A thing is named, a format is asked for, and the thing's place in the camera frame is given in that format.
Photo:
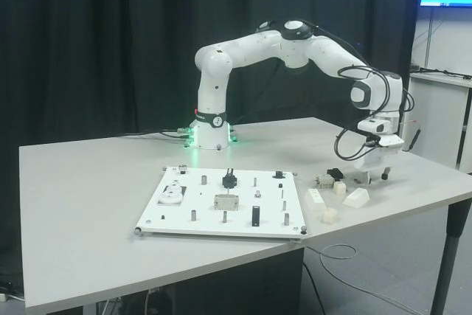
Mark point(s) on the white task board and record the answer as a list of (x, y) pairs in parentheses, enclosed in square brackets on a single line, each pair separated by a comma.
[(221, 219)]

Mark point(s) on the white sloped peg holder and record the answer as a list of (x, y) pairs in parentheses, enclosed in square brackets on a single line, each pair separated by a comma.
[(357, 198)]

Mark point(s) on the grey table leg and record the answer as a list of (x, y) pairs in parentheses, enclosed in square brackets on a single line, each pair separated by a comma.
[(448, 256)]

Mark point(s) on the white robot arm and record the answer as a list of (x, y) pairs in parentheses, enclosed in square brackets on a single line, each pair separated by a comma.
[(208, 82)]

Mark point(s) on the black waterproof plug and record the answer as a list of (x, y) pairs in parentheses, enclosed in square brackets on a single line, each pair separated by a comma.
[(229, 180)]

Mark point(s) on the black rod with red tag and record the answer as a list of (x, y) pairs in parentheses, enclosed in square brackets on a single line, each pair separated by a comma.
[(414, 138)]

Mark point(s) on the metal D-SUB plug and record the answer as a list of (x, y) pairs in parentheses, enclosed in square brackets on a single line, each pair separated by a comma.
[(322, 180)]

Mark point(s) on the white medium gear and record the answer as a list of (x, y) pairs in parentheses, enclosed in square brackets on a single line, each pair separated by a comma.
[(172, 192)]

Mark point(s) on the black curtains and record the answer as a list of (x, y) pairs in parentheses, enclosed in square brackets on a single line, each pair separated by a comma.
[(110, 34)]

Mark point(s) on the black cabinet under table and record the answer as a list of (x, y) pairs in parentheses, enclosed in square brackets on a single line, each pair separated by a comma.
[(239, 285)]

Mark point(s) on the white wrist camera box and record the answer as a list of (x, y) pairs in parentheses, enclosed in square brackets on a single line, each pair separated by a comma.
[(374, 125)]

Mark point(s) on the white small plug holder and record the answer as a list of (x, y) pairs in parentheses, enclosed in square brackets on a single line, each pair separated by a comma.
[(340, 187)]

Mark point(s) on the white long peg holder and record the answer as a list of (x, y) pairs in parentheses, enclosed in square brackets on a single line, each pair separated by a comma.
[(316, 200)]

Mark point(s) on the white small cube holder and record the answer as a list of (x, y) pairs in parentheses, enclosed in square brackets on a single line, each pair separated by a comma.
[(330, 215)]

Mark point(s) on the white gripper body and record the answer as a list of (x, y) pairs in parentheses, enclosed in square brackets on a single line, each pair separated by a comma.
[(376, 160)]

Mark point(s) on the black Ethernet plug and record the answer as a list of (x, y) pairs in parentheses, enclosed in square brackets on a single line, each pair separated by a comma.
[(335, 173)]

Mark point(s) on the white cabinet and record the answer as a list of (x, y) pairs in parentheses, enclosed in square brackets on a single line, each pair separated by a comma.
[(435, 108)]

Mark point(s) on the metal round peg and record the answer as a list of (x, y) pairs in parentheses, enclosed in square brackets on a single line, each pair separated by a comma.
[(224, 217), (193, 216), (203, 179)]

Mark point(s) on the white large gear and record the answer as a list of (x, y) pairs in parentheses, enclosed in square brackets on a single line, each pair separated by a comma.
[(170, 200)]

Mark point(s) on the white small gear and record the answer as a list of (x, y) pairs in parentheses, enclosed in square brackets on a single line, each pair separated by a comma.
[(175, 184)]

